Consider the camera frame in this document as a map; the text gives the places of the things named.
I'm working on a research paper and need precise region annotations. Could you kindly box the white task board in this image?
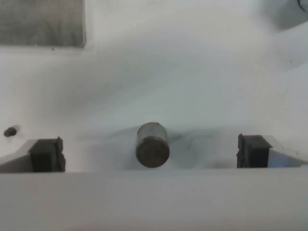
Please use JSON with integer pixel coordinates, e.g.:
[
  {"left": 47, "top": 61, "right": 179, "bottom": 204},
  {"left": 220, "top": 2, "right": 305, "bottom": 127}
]
[{"left": 0, "top": 0, "right": 308, "bottom": 173}]

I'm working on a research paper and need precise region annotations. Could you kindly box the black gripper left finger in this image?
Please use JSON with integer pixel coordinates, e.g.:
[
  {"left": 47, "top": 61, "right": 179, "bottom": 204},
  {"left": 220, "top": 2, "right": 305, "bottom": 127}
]
[{"left": 0, "top": 136, "right": 66, "bottom": 173}]

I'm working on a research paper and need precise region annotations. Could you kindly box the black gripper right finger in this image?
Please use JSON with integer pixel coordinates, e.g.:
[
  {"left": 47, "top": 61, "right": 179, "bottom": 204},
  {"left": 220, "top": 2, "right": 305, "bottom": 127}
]
[{"left": 237, "top": 133, "right": 308, "bottom": 169}]

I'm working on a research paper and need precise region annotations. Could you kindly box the large metal round peg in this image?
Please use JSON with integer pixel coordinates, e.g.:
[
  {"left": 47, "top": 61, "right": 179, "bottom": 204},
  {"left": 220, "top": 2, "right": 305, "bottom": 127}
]
[{"left": 135, "top": 121, "right": 171, "bottom": 169}]

